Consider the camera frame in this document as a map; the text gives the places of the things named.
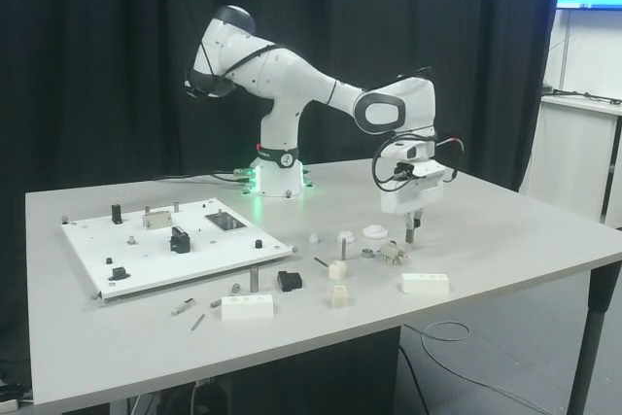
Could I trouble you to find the white cabinet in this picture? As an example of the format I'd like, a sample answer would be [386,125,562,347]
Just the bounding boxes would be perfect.
[516,91,622,230]

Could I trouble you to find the black table leg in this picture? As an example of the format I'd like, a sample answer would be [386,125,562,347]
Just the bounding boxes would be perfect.
[567,259,611,415]

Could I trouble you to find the grey floor cable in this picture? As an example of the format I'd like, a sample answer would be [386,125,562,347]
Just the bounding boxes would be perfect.
[418,321,622,415]

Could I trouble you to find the black cables at arm foot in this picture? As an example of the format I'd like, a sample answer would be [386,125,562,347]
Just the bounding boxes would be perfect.
[159,169,258,187]

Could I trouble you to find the white task board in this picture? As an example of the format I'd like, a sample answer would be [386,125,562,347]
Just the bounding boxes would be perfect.
[60,196,298,303]

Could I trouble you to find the small white camera box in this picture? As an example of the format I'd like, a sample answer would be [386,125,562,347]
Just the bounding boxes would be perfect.
[382,140,436,162]

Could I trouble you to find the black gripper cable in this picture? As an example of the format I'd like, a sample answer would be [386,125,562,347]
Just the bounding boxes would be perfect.
[370,132,438,191]

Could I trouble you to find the white power strip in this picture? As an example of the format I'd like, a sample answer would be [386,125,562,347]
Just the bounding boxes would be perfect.
[0,383,33,414]

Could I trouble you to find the black curtains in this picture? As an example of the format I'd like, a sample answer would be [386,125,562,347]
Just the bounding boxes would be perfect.
[0,0,569,387]

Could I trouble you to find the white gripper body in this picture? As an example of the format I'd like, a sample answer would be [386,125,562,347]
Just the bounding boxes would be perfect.
[379,172,446,217]

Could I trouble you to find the long white peg holder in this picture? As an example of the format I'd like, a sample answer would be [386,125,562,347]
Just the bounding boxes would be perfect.
[399,271,449,295]
[220,293,275,322]

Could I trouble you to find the black plug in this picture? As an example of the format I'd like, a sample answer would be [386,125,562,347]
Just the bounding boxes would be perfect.
[276,270,304,293]

